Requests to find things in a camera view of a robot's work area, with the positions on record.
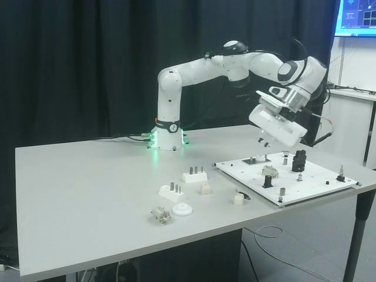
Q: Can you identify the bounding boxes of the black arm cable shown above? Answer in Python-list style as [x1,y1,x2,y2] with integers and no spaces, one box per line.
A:
[289,36,334,147]

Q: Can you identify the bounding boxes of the blue screen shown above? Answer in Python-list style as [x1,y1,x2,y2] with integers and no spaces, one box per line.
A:
[334,0,376,38]

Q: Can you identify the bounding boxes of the white cabinet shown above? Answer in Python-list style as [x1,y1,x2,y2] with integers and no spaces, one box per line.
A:
[321,83,376,170]

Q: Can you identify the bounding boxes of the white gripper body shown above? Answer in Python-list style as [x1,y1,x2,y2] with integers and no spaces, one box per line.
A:
[248,104,308,148]

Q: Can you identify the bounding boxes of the black table leg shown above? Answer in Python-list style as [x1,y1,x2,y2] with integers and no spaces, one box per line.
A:
[343,187,370,282]

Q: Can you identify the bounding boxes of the grey floor cable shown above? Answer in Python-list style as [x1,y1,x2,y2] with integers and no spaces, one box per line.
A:
[243,224,352,266]

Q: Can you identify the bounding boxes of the white peg holder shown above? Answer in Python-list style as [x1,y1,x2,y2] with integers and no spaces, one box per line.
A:
[181,170,210,184]
[158,184,186,203]

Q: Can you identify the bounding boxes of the white large gear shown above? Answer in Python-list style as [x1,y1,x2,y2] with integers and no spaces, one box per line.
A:
[172,202,195,219]

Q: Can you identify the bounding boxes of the black D-SUB plug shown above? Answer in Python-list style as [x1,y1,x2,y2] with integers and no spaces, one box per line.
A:
[291,149,307,173]

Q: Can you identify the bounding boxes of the black curtains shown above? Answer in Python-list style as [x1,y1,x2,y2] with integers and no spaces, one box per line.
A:
[0,0,343,267]

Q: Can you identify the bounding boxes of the white task board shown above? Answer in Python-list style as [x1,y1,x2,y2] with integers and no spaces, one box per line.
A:
[213,150,363,210]

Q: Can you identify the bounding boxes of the black cables at arm foot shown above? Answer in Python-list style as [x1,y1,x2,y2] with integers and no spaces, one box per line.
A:
[96,132,156,145]

